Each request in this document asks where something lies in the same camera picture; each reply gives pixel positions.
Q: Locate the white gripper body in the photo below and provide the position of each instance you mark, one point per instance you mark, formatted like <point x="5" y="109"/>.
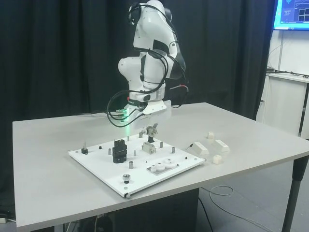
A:
<point x="162" y="113"/>

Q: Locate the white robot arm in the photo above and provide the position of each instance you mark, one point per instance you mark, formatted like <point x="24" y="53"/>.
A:
<point x="150" y="65"/>

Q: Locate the white Ethernet plug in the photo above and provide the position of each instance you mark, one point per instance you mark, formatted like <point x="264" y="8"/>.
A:
<point x="148" y="148"/>

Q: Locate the black D-SUB plug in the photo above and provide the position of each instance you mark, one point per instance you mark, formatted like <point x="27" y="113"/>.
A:
<point x="119" y="152"/>

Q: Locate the white large gear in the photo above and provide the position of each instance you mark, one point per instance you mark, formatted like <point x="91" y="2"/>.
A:
<point x="169" y="163"/>

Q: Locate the white small gear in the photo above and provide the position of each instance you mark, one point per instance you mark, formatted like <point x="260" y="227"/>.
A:
<point x="153" y="168"/>

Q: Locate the white medium gear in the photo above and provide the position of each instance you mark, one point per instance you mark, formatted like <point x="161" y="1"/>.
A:
<point x="159" y="166"/>

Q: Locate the small black bolt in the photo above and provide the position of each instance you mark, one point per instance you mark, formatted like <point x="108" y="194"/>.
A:
<point x="190" y="145"/>

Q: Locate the long white peg holder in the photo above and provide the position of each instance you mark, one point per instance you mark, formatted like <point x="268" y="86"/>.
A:
<point x="222" y="145"/>
<point x="200" y="148"/>

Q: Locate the small white holder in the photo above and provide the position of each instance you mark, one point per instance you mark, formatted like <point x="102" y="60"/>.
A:
<point x="211" y="135"/>
<point x="217" y="159"/>

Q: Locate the white task board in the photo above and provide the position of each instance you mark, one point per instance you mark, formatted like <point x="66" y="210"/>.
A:
<point x="101" y="174"/>

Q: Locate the black plug with metal pin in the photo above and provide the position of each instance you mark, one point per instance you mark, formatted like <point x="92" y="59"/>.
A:
<point x="84" y="149"/>

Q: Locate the black cabinet under table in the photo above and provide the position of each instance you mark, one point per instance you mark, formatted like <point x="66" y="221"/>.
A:
<point x="144" y="212"/>

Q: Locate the black curtain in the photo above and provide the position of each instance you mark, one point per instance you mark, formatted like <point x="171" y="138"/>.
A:
<point x="60" y="53"/>

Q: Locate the white cabinet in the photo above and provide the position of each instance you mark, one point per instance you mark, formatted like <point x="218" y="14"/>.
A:
<point x="285" y="104"/>

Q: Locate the dark grey table leg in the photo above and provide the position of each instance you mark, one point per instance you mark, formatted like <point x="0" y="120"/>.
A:
<point x="296" y="193"/>

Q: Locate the blue screen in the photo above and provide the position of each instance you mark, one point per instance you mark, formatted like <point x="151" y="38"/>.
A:
<point x="292" y="14"/>

